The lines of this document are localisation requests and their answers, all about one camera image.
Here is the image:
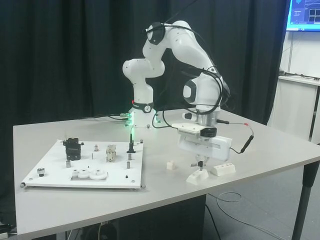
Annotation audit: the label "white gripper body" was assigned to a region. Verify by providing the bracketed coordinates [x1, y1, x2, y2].
[176, 134, 232, 162]

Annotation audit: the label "white peg holder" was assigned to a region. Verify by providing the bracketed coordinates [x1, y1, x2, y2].
[185, 169, 209, 185]

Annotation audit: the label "white holder with holes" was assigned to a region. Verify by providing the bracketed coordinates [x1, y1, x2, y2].
[210, 162, 237, 177]

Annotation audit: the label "thin black rod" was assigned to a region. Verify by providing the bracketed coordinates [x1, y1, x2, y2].
[239, 134, 255, 154]

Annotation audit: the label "black waterproof plug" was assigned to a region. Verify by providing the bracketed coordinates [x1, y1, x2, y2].
[126, 133, 136, 154]

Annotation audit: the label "white cabinet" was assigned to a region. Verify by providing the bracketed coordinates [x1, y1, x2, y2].
[275, 74, 320, 145]

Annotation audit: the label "white large gear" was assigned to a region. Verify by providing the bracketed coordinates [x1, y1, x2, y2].
[89, 169, 107, 181]

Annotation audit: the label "dark table leg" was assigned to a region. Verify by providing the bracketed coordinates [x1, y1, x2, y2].
[291, 161, 315, 240]

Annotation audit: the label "white task board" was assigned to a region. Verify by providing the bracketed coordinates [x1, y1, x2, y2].
[20, 138, 147, 192]

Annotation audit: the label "black D-SUB plug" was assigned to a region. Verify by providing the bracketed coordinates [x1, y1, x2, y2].
[61, 136, 84, 161]

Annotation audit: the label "black curtains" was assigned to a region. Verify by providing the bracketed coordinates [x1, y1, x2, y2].
[0, 0, 292, 227]

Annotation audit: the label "blue screen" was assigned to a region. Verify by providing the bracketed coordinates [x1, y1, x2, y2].
[285, 0, 320, 32]

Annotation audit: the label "thin rod wire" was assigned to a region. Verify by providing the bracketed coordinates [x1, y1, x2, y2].
[216, 118, 254, 154]

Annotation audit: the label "grey floor cable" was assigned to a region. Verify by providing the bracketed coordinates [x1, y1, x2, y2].
[205, 191, 294, 237]

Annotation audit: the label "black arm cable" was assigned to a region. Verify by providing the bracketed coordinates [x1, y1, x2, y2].
[143, 0, 232, 128]

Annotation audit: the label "black table cable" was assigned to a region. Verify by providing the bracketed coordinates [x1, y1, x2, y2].
[82, 112, 133, 122]

